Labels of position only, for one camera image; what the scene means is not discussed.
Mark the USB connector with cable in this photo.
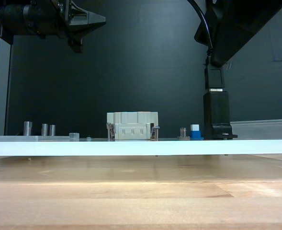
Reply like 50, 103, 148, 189
187, 0, 228, 93

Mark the beige connector hood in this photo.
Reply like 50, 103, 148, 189
106, 111, 159, 125

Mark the metal connector clamp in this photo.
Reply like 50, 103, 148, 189
106, 122, 115, 141
150, 125, 160, 141

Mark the beige connector base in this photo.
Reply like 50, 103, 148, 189
113, 123, 154, 140

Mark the blue socket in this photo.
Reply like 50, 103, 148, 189
189, 130, 203, 140

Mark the metal pin fixture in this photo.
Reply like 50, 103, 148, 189
177, 126, 190, 140

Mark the white board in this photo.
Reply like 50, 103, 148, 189
0, 138, 282, 158

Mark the grey aluminium base plate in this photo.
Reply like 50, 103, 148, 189
0, 135, 71, 142

